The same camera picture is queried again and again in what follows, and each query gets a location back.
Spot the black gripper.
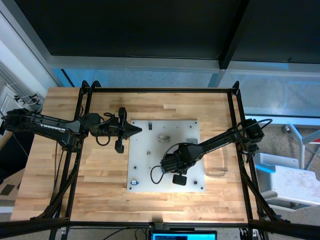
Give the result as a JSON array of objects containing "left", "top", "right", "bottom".
[
  {"left": 159, "top": 151, "right": 190, "bottom": 186},
  {"left": 96, "top": 107, "right": 143, "bottom": 154}
]

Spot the pale square task board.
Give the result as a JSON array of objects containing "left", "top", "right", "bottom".
[{"left": 126, "top": 119, "right": 207, "bottom": 193}]

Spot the clear plastic tub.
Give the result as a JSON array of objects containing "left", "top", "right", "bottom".
[{"left": 202, "top": 144, "right": 230, "bottom": 178}]

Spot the laptop screen with blue edge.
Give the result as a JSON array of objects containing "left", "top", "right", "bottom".
[{"left": 149, "top": 230, "right": 218, "bottom": 240}]

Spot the grey window ledge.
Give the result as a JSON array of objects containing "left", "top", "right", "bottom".
[{"left": 47, "top": 55, "right": 320, "bottom": 74}]

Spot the white step stool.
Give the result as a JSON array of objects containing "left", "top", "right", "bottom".
[{"left": 254, "top": 151, "right": 320, "bottom": 213}]

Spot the cardboard box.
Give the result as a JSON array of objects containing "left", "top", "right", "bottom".
[{"left": 0, "top": 167, "right": 27, "bottom": 201}]

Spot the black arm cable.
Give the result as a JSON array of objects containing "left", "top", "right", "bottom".
[
  {"left": 95, "top": 112, "right": 113, "bottom": 147},
  {"left": 149, "top": 118, "right": 274, "bottom": 185}
]

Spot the black metal table frame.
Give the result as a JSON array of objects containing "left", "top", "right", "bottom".
[{"left": 0, "top": 79, "right": 320, "bottom": 240}]

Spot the white power cables bundle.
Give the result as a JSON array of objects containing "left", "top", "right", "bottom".
[{"left": 13, "top": 93, "right": 45, "bottom": 106}]

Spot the white cart frame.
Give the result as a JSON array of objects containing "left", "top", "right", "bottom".
[{"left": 281, "top": 122, "right": 320, "bottom": 181}]

